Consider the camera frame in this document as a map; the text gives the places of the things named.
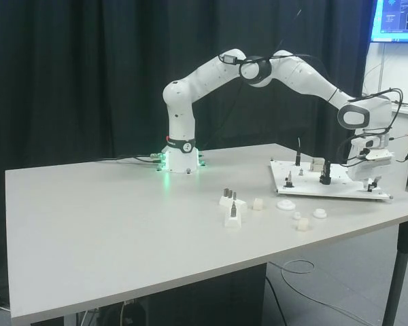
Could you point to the black D-SUB plug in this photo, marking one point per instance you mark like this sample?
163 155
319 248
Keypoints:
325 173

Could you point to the black table leg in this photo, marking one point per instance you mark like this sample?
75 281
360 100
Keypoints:
403 258

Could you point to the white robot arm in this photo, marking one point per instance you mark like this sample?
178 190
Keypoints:
197 81

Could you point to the black curtain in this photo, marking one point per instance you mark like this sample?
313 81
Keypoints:
71 85

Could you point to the white peg holder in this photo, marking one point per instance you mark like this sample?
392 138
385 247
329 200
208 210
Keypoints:
234 222
232 202

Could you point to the white small gear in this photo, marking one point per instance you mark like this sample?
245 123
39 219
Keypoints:
296 215

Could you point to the small black adapter box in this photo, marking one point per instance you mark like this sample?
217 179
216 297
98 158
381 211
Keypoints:
230 58

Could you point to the blue screen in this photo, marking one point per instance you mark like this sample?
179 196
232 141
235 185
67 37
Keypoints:
398 20

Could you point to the pointed metal peg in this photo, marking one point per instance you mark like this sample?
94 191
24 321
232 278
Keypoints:
233 208

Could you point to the white large gear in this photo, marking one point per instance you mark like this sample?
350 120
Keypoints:
286 205

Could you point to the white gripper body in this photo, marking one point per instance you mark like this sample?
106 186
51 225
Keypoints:
362 172

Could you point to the white task board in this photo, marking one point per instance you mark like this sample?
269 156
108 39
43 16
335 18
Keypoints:
309 188

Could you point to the black control cabinet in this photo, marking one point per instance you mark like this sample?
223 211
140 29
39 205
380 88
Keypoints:
190 299

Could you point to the white medium gear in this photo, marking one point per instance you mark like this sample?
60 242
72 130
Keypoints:
319 214

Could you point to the flat white mounting plate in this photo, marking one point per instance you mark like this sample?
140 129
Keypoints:
381 156

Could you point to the cream cube holder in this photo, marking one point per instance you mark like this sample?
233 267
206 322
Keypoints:
301 225
259 204

